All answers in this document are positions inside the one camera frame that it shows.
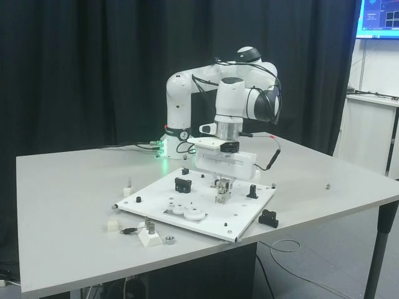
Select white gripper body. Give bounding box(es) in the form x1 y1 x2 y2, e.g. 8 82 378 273
195 151 257 181

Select grey waterproof plug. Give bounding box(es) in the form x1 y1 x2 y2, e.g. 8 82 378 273
216 178 231 196

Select white task board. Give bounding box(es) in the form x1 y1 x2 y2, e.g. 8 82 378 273
111 167 277 244

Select white large gear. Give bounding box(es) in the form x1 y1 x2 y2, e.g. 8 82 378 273
183 206 207 221

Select white flat mounting plate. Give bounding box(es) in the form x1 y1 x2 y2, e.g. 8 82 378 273
186 136 225 154

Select black D-SUB plug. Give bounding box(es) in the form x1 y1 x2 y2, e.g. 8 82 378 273
258 209 280 229

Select black cabinet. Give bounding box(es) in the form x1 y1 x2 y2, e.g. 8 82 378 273
137 242 259 299

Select black table leg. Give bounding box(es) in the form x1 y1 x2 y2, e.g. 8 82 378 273
364 202 399 299

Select black curtain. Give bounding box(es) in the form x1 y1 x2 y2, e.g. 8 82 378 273
0 0 364 283

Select blue screen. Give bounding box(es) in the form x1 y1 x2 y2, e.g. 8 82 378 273
355 0 399 40

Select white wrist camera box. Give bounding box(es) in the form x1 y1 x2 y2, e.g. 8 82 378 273
199 123 219 135

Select black camera cable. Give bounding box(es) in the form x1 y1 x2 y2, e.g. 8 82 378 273
176 136 197 155

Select black base cables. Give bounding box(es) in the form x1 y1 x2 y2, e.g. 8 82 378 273
104 141 163 153

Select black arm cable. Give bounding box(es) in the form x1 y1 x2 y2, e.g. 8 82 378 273
191 57 283 125

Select grey floor cable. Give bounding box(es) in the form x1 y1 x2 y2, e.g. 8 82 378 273
269 239 399 296

